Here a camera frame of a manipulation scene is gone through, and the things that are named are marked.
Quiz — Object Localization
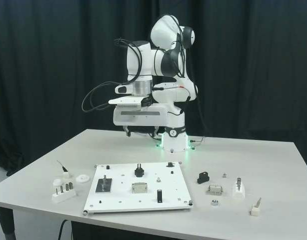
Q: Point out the white square peg holder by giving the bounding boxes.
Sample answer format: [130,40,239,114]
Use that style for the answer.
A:
[51,184,78,203]

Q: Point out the thin black rod red tag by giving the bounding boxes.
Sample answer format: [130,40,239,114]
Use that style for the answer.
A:
[152,85,187,91]

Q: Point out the flat white mounting plate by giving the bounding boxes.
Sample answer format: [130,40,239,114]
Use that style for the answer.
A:
[108,96,143,106]

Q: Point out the white task board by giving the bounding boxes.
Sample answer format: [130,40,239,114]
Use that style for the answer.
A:
[82,161,194,216]

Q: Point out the black rod wire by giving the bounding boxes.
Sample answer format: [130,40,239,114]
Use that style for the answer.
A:
[178,87,192,116]

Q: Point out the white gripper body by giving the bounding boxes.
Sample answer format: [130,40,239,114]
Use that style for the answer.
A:
[112,104,169,127]

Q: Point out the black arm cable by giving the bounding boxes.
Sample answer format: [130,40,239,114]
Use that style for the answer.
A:
[114,14,194,79]

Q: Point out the black base cable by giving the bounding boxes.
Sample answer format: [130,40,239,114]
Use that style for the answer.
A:
[189,62,207,147]

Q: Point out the black cable under table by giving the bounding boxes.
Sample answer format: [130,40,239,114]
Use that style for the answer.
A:
[58,219,70,240]

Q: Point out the metal waterproof plug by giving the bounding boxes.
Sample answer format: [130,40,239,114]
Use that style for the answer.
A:
[205,184,223,196]

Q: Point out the white round peg holder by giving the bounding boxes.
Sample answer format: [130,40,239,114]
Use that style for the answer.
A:
[232,177,246,200]

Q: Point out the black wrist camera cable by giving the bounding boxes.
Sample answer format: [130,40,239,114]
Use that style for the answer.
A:
[81,85,117,113]

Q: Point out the silver flange ring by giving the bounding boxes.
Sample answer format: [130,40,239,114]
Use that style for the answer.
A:
[132,80,153,97]

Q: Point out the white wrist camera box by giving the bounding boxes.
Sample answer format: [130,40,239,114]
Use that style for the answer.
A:
[114,84,135,96]

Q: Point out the black curtains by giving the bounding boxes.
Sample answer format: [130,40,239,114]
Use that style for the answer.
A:
[0,0,307,177]

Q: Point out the black Ethernet plug with wire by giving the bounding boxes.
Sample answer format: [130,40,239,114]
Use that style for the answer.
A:
[56,160,68,174]

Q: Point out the dark table leg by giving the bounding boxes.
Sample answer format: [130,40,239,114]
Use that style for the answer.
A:
[0,205,16,240]

